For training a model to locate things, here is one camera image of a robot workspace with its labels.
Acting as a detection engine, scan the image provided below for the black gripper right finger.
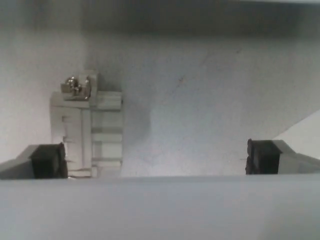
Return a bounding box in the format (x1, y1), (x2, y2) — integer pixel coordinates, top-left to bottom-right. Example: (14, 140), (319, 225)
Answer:
(245, 137), (320, 176)

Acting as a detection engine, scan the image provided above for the white stepped part holder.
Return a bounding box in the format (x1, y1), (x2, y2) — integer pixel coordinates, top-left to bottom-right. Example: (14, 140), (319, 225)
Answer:
(50, 71), (124, 179)

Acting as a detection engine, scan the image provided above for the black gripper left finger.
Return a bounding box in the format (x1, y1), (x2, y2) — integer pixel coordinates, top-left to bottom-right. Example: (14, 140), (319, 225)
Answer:
(0, 141), (69, 180)

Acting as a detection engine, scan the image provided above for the small metal connector plug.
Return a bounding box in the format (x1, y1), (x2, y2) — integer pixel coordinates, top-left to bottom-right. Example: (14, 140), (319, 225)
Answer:
(60, 74), (92, 102)

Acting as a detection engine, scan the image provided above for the white task board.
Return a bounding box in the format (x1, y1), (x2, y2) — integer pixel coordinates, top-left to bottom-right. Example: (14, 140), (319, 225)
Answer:
(271, 109), (320, 161)

